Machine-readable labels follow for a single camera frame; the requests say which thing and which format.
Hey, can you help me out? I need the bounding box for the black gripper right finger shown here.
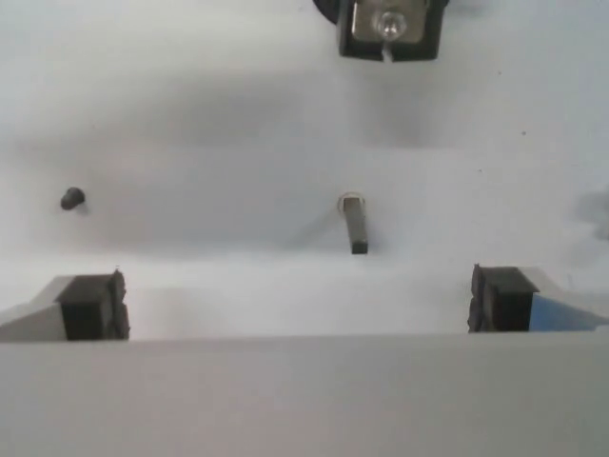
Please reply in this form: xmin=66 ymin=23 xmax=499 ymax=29
xmin=467 ymin=262 xmax=609 ymax=335

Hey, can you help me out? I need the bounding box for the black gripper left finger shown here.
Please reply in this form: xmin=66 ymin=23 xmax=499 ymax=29
xmin=0 ymin=268 xmax=131 ymax=344

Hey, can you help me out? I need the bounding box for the metal square peg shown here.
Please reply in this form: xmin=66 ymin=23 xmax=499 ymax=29
xmin=336 ymin=190 xmax=372 ymax=256

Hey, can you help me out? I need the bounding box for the black screw head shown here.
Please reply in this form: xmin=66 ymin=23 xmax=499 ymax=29
xmin=59 ymin=187 xmax=88 ymax=211

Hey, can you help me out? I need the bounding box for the white task board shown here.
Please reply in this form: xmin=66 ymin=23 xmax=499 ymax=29
xmin=0 ymin=0 xmax=609 ymax=342

